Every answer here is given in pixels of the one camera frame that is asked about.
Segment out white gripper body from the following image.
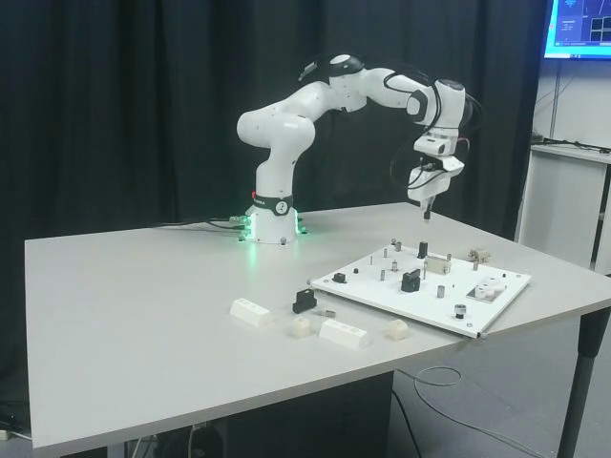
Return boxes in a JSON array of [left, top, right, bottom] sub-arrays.
[[406, 164, 453, 205]]

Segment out white task board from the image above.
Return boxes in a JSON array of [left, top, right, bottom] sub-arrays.
[[308, 237, 533, 342]]

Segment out white cabinet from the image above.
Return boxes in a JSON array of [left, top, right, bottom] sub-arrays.
[[516, 142, 611, 277]]

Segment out long white peg holder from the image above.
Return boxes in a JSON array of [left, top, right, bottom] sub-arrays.
[[318, 319, 371, 352], [229, 297, 275, 328]]

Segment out black D-SUB plug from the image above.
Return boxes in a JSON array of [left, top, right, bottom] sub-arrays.
[[291, 287, 318, 315]]

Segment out blue screen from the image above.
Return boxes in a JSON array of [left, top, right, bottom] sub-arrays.
[[543, 0, 611, 61]]

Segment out black table leg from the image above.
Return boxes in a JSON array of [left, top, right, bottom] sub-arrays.
[[555, 304, 605, 458]]

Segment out black curtain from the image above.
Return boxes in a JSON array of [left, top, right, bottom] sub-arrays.
[[0, 0, 546, 243]]

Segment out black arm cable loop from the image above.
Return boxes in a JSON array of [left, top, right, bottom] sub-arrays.
[[388, 141, 422, 188]]

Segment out small white camera box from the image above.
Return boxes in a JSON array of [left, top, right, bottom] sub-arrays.
[[413, 134, 461, 158]]

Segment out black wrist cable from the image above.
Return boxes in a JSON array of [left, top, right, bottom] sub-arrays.
[[463, 92, 486, 140]]

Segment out grey floor cable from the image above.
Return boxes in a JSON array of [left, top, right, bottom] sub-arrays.
[[411, 365, 562, 443]]

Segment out black cables at robot foot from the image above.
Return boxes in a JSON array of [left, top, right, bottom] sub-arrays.
[[157, 215, 250, 232]]

